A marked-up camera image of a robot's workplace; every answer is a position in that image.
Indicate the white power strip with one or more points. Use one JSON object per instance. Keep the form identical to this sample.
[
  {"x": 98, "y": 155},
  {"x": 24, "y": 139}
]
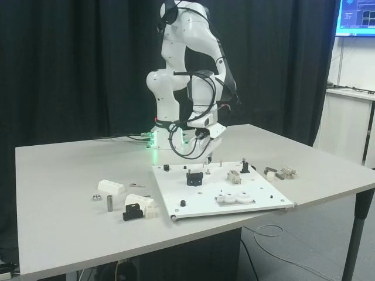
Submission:
[{"x": 7, "y": 270}]

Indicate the white medium gear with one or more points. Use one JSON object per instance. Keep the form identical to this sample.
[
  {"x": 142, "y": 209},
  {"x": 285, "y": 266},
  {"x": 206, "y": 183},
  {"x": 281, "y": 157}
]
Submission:
[{"x": 230, "y": 198}]

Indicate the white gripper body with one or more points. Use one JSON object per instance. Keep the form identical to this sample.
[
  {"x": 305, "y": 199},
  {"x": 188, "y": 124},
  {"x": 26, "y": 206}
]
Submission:
[{"x": 202, "y": 146}]

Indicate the black plug with metal top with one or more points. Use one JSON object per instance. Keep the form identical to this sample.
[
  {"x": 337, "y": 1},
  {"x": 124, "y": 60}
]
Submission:
[{"x": 245, "y": 167}]

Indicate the black D-SUB plug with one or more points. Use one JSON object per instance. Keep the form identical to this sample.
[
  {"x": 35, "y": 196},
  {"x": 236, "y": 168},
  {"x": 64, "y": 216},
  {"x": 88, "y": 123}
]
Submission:
[{"x": 132, "y": 212}]

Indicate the black curtains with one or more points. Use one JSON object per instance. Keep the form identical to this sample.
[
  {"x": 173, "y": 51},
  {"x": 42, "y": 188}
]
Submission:
[{"x": 73, "y": 67}]

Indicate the white large gear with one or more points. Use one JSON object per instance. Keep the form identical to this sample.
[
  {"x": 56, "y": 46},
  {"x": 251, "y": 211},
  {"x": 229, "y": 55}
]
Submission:
[{"x": 242, "y": 197}]

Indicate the dark square metal peg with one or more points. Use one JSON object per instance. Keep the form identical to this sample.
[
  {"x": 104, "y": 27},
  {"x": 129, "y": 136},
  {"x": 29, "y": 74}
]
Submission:
[
  {"x": 279, "y": 175},
  {"x": 271, "y": 169}
]

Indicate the metal round peg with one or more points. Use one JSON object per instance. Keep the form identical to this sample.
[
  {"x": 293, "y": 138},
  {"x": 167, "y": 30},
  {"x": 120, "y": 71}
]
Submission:
[{"x": 110, "y": 203}]

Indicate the small white holder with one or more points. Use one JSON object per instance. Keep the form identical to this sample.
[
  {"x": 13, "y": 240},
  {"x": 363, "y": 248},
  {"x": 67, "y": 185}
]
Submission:
[{"x": 270, "y": 175}]

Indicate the white long holder block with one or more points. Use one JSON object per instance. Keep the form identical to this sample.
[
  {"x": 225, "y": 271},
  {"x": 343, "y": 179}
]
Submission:
[
  {"x": 140, "y": 199},
  {"x": 112, "y": 185}
]

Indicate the metal nut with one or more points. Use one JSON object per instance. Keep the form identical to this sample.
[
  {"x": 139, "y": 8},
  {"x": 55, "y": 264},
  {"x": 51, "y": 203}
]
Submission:
[{"x": 95, "y": 197}]

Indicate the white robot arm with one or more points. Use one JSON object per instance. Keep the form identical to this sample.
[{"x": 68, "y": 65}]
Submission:
[{"x": 171, "y": 44}]

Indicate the white cabinet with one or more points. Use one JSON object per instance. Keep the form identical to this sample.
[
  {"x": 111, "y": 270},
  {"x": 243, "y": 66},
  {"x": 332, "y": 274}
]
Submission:
[{"x": 348, "y": 126}]

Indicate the blue screen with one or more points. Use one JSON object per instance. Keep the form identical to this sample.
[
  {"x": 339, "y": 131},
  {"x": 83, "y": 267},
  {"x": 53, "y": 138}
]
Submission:
[{"x": 356, "y": 17}]

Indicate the black box under table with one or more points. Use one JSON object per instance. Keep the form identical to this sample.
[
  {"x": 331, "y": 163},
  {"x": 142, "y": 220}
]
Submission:
[{"x": 175, "y": 254}]

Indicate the white small gear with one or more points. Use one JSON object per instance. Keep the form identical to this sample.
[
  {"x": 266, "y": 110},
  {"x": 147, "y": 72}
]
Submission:
[{"x": 221, "y": 198}]

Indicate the white task board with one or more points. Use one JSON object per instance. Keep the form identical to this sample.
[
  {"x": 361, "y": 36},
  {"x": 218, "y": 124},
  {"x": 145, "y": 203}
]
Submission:
[{"x": 222, "y": 187}]

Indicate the small white holder cube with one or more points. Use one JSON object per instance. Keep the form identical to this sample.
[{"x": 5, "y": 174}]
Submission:
[{"x": 151, "y": 212}]

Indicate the black table leg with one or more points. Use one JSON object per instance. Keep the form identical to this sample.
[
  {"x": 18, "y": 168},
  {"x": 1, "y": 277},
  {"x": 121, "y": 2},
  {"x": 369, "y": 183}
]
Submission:
[{"x": 356, "y": 234}]

